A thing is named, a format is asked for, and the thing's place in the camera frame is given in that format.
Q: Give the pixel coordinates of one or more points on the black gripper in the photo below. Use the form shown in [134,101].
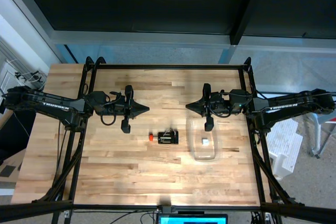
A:
[119,108]
[218,108]

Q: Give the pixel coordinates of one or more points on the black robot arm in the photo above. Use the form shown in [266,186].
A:
[283,108]
[55,106]

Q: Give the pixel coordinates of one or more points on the white foam block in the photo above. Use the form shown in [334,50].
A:
[205,141]

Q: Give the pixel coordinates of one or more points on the black vise with red knob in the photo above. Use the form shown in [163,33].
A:
[168,140]

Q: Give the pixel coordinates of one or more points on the clear plastic tub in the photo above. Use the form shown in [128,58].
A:
[199,155]

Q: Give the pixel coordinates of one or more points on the white foam packaging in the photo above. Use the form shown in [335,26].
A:
[284,142]

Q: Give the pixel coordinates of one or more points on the blue laptop screen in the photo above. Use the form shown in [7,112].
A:
[191,220]

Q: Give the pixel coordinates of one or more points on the cardboard box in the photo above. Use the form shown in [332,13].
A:
[13,163]

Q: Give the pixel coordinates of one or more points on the black aluminium frame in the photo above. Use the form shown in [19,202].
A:
[168,66]

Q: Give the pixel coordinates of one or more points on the small black table camera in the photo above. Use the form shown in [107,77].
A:
[166,209]

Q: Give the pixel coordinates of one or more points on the grey metal chair frame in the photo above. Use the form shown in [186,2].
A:
[317,134]

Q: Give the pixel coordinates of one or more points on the white corner bracket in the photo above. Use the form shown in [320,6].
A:
[67,214]
[268,216]

